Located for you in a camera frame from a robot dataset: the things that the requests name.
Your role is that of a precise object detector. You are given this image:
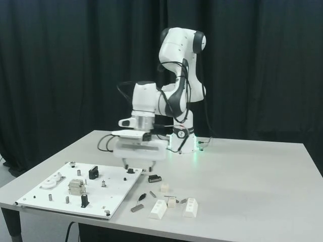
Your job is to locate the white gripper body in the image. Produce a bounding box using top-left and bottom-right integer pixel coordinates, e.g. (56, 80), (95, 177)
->
(113, 139), (167, 162)

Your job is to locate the white task board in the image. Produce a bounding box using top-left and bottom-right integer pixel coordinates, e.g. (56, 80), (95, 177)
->
(14, 161), (145, 221)

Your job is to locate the white holder with holes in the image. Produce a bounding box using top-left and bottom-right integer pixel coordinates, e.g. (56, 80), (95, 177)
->
(182, 198), (200, 218)
(148, 200), (169, 219)

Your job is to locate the metal waterproof plug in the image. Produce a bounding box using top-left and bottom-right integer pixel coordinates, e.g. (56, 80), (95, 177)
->
(68, 178), (88, 197)

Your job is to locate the white large gear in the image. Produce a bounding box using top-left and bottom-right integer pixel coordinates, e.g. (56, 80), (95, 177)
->
(39, 180), (58, 191)

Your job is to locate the black table leg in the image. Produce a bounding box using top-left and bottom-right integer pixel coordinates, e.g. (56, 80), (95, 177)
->
(1, 206), (22, 242)

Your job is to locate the black curtain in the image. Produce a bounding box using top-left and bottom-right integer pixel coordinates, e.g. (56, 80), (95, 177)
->
(0, 0), (323, 168)

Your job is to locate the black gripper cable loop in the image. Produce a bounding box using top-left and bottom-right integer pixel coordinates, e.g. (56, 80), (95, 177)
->
(97, 135), (119, 153)

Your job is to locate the black base cable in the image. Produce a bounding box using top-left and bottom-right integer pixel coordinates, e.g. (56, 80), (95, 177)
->
(198, 95), (214, 147)

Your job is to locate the black floor cable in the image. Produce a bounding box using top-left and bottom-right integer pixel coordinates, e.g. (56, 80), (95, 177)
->
(66, 221), (79, 242)

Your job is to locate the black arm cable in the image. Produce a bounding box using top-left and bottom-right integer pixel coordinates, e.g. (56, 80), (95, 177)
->
(116, 59), (192, 152)

